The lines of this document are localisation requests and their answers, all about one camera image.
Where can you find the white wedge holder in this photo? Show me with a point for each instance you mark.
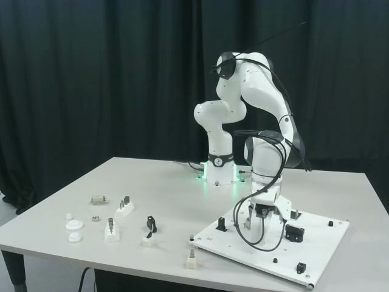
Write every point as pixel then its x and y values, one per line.
pixel 112 237

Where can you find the white small gear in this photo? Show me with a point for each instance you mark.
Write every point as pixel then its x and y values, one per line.
pixel 68 216

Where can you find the white task board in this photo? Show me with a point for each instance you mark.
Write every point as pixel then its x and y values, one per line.
pixel 288 257

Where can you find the white small square holder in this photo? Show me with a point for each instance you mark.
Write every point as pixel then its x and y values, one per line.
pixel 191 264

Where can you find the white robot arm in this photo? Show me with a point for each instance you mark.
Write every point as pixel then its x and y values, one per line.
pixel 231 91

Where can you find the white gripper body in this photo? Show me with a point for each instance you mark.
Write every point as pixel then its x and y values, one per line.
pixel 282 210

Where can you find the white medium gear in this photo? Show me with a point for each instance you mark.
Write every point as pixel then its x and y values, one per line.
pixel 74 238

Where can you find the black D-SUB plug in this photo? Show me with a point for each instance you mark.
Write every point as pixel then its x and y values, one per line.
pixel 294 234

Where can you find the white large gear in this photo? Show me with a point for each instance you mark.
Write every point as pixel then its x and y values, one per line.
pixel 73 226

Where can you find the silver metal hex nut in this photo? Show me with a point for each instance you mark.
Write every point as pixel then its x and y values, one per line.
pixel 96 218

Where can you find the black table leg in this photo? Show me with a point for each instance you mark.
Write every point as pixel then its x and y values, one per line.
pixel 13 270

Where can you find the black curtain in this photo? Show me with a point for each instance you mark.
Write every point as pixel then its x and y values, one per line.
pixel 91 76

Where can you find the white round plug holder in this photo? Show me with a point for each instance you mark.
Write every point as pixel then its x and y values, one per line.
pixel 149 242

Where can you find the metal bolt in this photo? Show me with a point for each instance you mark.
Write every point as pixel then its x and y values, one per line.
pixel 111 223

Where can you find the metal square peg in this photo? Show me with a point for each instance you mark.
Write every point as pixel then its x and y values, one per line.
pixel 128 200
pixel 192 253

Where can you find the white long peg holder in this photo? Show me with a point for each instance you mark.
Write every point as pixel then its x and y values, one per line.
pixel 123 212

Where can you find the grey metal connector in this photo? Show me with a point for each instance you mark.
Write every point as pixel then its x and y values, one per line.
pixel 98 200

